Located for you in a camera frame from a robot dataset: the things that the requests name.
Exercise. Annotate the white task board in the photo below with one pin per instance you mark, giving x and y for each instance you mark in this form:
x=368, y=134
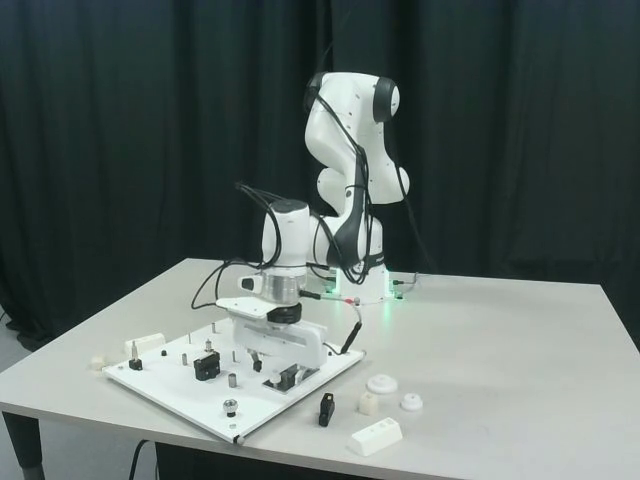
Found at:
x=165, y=390

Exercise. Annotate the metal plug on black base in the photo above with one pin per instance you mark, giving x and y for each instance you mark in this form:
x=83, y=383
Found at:
x=135, y=361

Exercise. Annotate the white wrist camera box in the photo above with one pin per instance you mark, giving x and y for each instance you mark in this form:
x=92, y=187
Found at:
x=250, y=284

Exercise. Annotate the long white holder with holes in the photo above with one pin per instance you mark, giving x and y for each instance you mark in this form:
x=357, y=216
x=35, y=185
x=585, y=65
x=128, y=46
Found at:
x=147, y=342
x=377, y=437

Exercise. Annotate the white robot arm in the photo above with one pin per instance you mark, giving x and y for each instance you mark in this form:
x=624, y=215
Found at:
x=350, y=125

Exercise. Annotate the small white cube holder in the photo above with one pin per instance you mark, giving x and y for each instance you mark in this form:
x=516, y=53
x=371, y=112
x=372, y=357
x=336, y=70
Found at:
x=368, y=404

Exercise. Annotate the white large gear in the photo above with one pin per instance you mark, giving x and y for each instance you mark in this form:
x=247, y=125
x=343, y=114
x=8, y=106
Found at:
x=381, y=385

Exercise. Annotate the black wrist band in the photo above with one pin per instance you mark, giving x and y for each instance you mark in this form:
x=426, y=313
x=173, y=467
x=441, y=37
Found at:
x=284, y=315

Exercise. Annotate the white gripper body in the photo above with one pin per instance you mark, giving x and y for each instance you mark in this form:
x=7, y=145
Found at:
x=300, y=347

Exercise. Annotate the metal bolt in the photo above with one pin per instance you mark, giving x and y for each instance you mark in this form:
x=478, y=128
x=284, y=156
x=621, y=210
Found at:
x=229, y=406

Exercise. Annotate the flat white mounting plate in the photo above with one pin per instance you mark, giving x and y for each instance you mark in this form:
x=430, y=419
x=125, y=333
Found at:
x=242, y=306

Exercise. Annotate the black curtain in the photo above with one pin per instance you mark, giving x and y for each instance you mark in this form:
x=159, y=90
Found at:
x=125, y=125

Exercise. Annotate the white small gear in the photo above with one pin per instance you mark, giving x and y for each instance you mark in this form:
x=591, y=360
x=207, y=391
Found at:
x=274, y=376

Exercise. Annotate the large metal round peg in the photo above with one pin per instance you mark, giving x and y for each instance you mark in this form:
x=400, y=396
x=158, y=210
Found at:
x=232, y=379

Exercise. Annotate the black table leg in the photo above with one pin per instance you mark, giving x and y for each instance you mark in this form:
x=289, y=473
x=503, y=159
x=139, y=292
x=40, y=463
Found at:
x=22, y=445

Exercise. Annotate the white medium gear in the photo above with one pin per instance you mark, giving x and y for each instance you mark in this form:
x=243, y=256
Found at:
x=411, y=402

